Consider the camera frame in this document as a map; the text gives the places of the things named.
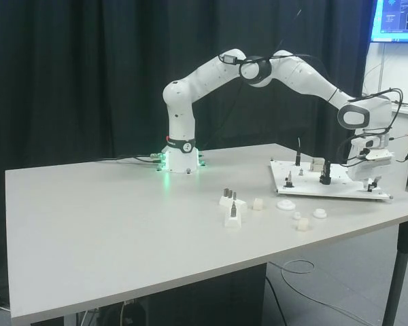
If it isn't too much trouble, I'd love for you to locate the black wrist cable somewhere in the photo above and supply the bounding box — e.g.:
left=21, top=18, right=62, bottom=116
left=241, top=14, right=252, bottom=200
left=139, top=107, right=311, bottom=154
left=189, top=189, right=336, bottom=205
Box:
left=338, top=87, right=405, bottom=168

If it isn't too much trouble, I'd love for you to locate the black D-SUB plug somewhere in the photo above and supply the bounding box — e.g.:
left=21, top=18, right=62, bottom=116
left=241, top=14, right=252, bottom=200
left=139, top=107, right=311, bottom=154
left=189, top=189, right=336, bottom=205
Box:
left=318, top=158, right=332, bottom=187

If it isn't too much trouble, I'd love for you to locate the black table leg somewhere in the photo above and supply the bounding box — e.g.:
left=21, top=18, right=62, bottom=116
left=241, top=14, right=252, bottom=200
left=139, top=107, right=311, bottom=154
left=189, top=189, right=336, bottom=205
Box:
left=383, top=217, right=408, bottom=326

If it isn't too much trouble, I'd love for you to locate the black base cable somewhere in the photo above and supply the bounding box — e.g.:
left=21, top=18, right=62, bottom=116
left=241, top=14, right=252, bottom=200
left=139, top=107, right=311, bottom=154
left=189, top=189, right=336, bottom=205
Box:
left=100, top=153, right=167, bottom=164

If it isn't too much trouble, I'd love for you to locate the black curtain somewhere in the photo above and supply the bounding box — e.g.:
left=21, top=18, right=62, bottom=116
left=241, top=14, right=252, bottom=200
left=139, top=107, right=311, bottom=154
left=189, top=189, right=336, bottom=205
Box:
left=0, top=0, right=373, bottom=303

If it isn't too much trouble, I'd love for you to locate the white peg holder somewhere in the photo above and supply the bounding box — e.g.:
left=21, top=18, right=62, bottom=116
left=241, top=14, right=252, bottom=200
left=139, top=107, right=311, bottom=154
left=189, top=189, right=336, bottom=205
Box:
left=218, top=196, right=248, bottom=209
left=222, top=213, right=246, bottom=230

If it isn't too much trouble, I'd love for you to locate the black floor cable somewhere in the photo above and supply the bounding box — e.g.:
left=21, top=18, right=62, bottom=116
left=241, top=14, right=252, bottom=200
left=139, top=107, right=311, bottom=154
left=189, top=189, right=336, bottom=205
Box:
left=265, top=276, right=295, bottom=326

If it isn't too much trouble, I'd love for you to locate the black plug with thin cable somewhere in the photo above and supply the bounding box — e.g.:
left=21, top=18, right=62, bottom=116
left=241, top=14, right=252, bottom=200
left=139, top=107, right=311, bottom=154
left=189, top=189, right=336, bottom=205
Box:
left=294, top=137, right=303, bottom=167

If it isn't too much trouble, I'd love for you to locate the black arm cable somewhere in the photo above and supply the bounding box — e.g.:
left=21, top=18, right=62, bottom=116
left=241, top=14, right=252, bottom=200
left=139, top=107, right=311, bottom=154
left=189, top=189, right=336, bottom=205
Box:
left=218, top=50, right=316, bottom=66

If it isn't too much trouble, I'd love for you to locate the grey floor cable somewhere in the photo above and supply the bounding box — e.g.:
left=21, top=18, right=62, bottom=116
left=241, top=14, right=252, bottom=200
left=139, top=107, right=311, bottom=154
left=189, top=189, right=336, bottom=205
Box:
left=279, top=259, right=388, bottom=326

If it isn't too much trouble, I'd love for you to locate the blue screen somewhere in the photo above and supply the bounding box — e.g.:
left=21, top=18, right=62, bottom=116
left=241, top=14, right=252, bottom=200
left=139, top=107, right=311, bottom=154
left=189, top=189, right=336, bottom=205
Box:
left=370, top=0, right=408, bottom=43

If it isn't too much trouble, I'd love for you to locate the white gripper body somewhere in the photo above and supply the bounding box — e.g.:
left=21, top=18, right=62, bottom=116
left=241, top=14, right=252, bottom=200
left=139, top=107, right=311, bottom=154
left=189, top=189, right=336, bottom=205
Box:
left=346, top=161, right=384, bottom=183

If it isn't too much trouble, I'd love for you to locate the white task board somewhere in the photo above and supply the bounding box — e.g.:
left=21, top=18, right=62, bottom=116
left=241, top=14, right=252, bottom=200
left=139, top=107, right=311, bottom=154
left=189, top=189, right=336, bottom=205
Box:
left=269, top=156, right=394, bottom=204

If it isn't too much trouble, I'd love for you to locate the black control cabinet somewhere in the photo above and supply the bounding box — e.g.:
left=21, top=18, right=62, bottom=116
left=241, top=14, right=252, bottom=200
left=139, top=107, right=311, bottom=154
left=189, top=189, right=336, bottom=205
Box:
left=97, top=263, right=268, bottom=326

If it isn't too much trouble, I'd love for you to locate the flat white mounting plate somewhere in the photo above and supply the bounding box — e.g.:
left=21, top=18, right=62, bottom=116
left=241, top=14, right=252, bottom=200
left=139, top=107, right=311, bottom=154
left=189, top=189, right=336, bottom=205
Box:
left=364, top=150, right=394, bottom=163

